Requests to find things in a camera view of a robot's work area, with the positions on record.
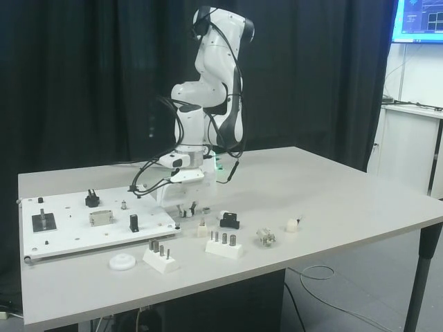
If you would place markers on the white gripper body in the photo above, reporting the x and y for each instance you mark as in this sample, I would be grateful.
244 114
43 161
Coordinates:
187 193

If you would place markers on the white large gear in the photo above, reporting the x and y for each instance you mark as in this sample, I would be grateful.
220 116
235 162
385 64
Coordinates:
123 261

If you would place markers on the small white bolt holder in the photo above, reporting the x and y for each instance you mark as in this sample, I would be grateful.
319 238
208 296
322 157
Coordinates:
202 231

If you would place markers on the thin metal round peg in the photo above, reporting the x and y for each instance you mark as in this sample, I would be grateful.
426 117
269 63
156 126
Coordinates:
211 236

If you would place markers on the small metal round peg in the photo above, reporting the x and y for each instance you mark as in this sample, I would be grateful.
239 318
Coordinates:
217 238

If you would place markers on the black D-SUB plug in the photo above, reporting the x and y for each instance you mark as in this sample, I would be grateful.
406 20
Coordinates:
231 221

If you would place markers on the medium metal round peg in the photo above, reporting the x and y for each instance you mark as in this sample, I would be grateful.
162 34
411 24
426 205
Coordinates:
224 239

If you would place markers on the medium metal square peg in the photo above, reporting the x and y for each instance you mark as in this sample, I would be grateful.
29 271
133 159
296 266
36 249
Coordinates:
161 249

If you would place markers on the large metal square peg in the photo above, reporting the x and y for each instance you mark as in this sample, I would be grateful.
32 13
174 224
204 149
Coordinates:
153 246

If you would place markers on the large metal round peg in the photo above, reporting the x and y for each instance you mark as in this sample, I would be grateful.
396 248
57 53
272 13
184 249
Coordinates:
233 240

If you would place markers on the white round peg holder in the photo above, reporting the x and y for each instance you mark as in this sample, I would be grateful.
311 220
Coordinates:
223 251

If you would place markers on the white square peg holder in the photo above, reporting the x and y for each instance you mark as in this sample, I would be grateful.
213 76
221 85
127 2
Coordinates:
161 264

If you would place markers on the black cabinet under table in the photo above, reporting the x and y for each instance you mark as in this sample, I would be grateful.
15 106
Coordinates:
207 304

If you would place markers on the round white plug holder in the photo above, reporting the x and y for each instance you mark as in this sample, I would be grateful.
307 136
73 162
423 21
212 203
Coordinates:
291 226

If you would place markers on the small dark plug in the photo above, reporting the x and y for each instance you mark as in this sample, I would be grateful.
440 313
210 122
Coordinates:
299 219

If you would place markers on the white task board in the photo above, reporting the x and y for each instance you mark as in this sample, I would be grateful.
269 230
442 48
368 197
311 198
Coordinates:
72 238

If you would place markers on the black curtain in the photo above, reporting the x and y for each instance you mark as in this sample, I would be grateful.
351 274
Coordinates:
86 69

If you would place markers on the white power strip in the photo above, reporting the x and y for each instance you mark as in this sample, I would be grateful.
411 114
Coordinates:
3 315

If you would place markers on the white cabinet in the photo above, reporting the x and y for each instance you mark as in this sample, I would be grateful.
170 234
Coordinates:
405 152

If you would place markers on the black table leg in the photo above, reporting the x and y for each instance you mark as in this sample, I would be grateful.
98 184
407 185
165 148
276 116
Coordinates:
420 276

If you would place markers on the blue screen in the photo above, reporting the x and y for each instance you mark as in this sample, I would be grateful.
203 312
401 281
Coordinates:
420 20

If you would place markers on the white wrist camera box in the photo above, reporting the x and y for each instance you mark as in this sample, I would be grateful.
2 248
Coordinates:
174 161

